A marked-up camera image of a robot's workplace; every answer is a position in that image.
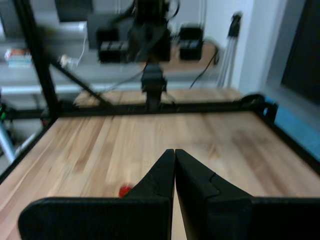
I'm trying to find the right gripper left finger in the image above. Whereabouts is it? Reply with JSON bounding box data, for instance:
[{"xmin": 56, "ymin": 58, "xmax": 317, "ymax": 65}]
[{"xmin": 17, "ymin": 148, "xmax": 175, "ymax": 240}]

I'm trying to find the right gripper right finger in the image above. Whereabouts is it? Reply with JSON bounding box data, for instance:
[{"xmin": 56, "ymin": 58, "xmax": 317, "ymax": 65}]
[{"xmin": 175, "ymin": 148, "xmax": 320, "ymax": 240}]

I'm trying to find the black clamp with red knob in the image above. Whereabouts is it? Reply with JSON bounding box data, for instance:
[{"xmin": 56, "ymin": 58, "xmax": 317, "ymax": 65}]
[{"xmin": 118, "ymin": 184, "xmax": 133, "ymax": 199}]

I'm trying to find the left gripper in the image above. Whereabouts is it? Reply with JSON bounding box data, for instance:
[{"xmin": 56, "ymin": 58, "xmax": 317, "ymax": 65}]
[{"xmin": 140, "ymin": 63, "xmax": 168, "ymax": 94}]

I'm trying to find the black frame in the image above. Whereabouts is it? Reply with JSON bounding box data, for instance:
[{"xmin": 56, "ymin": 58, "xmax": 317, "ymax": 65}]
[{"xmin": 0, "ymin": 0, "xmax": 320, "ymax": 186}]

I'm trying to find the grey tripod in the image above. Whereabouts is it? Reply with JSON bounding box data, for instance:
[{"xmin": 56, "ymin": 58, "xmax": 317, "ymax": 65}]
[{"xmin": 217, "ymin": 11, "xmax": 244, "ymax": 88}]

